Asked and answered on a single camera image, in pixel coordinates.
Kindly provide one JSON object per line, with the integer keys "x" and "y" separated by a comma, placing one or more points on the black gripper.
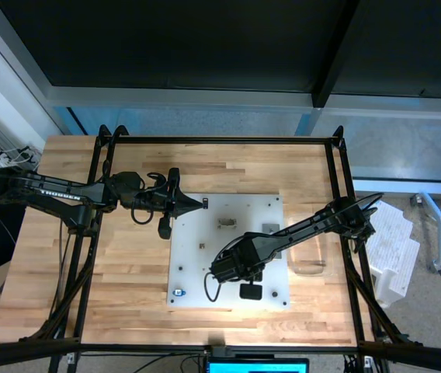
{"x": 251, "y": 291}
{"x": 170, "y": 210}

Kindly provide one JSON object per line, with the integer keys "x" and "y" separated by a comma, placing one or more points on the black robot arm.
{"x": 310, "y": 223}
{"x": 57, "y": 194}

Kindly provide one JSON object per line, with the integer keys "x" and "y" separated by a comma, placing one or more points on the white taskboard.
{"x": 193, "y": 279}

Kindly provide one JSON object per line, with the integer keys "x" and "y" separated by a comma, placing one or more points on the black USB socket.
{"x": 205, "y": 203}

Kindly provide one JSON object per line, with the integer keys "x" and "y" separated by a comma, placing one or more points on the beige rectangular connector housing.
{"x": 227, "y": 224}

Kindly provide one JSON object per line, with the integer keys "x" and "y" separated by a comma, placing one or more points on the clear plastic tub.
{"x": 313, "y": 268}

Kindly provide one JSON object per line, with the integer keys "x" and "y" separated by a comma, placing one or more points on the grey metal block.
{"x": 271, "y": 227}

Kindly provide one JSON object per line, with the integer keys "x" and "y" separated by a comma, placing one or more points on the blue laptop screen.
{"x": 255, "y": 367}

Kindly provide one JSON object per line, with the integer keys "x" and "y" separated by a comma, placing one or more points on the white foam packaging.
{"x": 391, "y": 252}

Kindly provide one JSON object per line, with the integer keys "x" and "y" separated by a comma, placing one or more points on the blue square connector mount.
{"x": 183, "y": 292}

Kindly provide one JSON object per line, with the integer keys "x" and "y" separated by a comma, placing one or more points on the black table-level camera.
{"x": 220, "y": 351}

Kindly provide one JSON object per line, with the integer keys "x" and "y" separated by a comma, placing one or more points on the black aluminium frame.
{"x": 220, "y": 140}

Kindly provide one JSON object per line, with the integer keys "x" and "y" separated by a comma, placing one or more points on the black vertical post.
{"x": 333, "y": 58}

